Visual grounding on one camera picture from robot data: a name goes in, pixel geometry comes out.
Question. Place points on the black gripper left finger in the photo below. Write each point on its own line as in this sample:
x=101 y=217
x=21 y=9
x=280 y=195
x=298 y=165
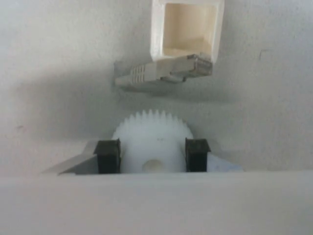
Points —
x=107 y=156

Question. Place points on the white medium gear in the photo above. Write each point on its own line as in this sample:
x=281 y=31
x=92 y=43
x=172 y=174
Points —
x=151 y=137

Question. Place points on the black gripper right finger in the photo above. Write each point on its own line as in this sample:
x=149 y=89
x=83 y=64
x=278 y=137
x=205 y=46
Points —
x=195 y=156

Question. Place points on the grey Ethernet plug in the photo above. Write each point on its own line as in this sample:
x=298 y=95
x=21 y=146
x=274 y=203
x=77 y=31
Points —
x=171 y=67

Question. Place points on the white Ethernet plug holder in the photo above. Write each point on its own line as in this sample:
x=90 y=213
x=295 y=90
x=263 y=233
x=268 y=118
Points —
x=156 y=29

